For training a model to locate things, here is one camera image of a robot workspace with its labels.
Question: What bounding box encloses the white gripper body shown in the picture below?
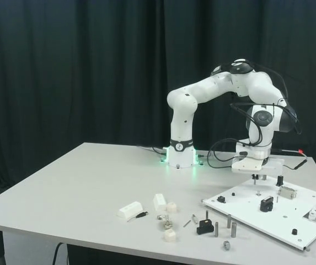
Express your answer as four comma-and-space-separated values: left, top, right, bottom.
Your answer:
231, 157, 285, 175

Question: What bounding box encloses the white long peg holder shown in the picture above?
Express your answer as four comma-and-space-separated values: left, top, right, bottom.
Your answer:
117, 202, 142, 222
153, 193, 168, 212

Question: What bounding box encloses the white task board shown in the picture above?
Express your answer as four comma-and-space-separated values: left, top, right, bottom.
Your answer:
200, 176, 316, 252

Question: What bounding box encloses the black D-SUB plug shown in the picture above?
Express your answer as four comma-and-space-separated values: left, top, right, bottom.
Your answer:
196, 219, 215, 236

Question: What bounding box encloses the white cube holder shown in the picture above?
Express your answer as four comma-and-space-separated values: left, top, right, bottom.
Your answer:
166, 202, 180, 214
161, 229, 178, 243

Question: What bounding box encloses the white metal connector part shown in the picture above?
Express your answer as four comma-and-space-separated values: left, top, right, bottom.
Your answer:
159, 215, 174, 230

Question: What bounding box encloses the black USB plug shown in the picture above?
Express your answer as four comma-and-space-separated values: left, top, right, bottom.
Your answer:
127, 211, 149, 222

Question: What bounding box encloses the black curtain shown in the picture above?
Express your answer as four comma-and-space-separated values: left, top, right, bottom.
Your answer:
0, 0, 316, 184

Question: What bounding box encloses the thin black rod on wire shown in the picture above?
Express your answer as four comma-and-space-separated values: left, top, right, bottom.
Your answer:
273, 148, 309, 171

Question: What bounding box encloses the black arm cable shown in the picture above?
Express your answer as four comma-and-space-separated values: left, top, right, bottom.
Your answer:
207, 62, 301, 169

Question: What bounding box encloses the black base cable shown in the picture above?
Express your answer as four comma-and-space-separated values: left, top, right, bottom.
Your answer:
137, 145, 170, 156

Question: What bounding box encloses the black floor cable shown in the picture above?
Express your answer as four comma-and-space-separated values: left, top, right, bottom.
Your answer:
53, 242, 66, 265

